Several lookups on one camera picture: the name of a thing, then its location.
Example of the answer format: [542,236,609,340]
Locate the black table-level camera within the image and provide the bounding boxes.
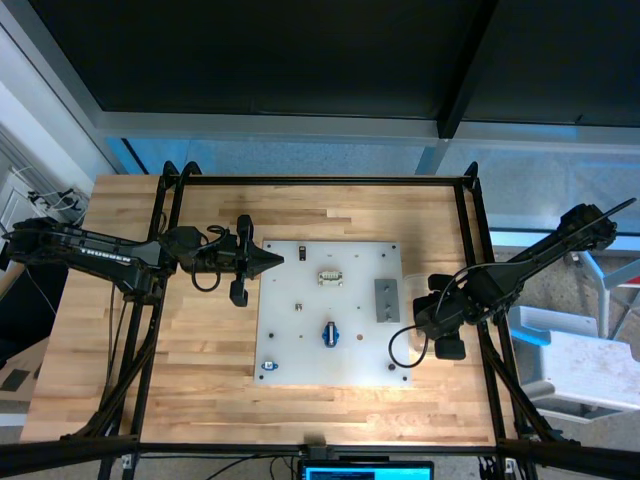
[303,433,330,459]

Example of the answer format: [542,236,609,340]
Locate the grey metal block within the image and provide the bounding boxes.
[373,278,401,324]

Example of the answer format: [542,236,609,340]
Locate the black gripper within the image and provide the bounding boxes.
[219,214,285,308]
[428,273,479,361]

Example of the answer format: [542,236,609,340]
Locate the cardboard box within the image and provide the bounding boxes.
[0,337,51,402]

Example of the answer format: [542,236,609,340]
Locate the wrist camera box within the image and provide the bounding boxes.
[412,294,436,330]

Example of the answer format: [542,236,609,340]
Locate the tangled black white cables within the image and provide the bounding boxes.
[25,185,90,215]

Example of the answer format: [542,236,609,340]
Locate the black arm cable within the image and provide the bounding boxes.
[191,224,229,294]
[388,264,484,370]

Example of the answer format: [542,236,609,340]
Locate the white task board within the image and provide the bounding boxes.
[254,239,414,387]

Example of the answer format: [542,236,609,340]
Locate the blue round holder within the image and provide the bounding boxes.
[319,322,342,350]

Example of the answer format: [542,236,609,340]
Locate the laptop screen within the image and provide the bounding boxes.
[298,460,435,480]

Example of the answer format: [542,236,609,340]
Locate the clear plastic tub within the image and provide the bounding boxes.
[402,272,441,362]

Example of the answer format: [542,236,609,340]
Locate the black metal frame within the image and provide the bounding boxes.
[0,159,640,480]

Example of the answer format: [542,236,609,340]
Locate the white step stool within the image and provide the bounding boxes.
[509,303,640,427]

